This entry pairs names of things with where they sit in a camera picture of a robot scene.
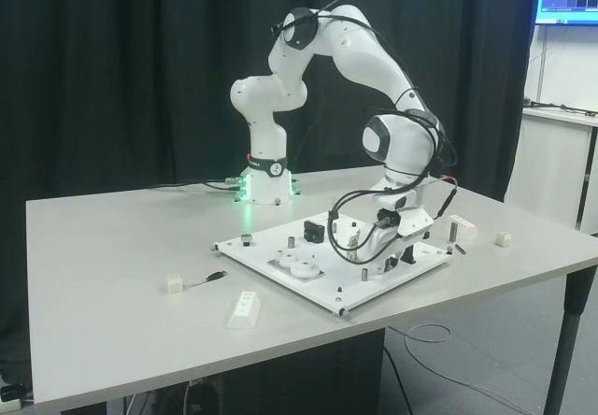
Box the black D-SUB plug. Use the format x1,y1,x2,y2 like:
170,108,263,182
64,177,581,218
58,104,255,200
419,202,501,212
303,220,326,244

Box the grey floor cable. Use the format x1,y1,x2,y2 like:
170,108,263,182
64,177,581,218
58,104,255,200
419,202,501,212
382,322,562,415

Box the white large gear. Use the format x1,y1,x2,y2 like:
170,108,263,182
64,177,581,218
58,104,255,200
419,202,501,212
290,260,323,280

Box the long white peg holder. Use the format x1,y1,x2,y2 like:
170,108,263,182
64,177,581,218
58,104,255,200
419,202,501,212
447,214,478,239
227,289,261,330

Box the thin black rod on wire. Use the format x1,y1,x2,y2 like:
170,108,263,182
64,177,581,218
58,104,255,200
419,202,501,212
436,174,460,223

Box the white cabinet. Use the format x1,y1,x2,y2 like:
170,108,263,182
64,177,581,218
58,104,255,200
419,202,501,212
520,104,598,239

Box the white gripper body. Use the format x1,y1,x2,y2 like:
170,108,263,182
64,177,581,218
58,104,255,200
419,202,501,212
362,208,435,267

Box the dark table leg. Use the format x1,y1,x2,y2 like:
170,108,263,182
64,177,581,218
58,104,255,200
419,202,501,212
544,265,598,415

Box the white task board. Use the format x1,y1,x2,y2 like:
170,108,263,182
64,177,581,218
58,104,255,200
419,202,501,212
208,215,456,318

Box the black looped gripper cable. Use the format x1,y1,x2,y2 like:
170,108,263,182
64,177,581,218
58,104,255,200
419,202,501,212
326,179,450,265

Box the black base cables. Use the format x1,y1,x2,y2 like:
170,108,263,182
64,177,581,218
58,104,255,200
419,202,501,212
153,178,249,198

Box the black curtains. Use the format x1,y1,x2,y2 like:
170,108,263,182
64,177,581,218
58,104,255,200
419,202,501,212
0,0,547,391

